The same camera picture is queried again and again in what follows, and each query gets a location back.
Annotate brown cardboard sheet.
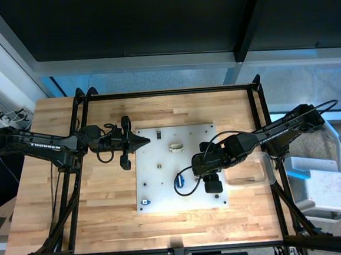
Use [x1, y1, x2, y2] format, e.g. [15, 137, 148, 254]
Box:
[0, 197, 20, 236]

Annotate white step stool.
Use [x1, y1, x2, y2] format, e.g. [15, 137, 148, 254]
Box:
[284, 152, 341, 227]

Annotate white taskboard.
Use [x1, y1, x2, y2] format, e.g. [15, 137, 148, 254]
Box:
[131, 122, 230, 215]

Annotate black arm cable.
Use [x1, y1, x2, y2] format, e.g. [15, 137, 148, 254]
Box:
[169, 99, 341, 197]
[94, 122, 118, 164]

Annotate D-sub connector blue mount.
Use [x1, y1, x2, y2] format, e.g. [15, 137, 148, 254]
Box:
[176, 173, 187, 189]

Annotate beige multi-pin connector housing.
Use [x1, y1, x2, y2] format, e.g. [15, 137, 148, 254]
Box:
[168, 143, 186, 154]

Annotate clear plastic tub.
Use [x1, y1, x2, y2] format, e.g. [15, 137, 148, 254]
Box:
[223, 151, 278, 190]

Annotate black aluminium frame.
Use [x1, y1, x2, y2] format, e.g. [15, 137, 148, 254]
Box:
[0, 66, 341, 255]

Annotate white and black cable bundle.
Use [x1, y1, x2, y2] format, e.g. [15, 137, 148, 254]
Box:
[0, 107, 32, 127]

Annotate black low camera box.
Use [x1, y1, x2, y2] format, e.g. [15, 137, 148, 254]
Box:
[168, 241, 191, 255]

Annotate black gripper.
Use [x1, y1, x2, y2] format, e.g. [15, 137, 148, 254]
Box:
[98, 114, 154, 173]
[190, 139, 232, 196]

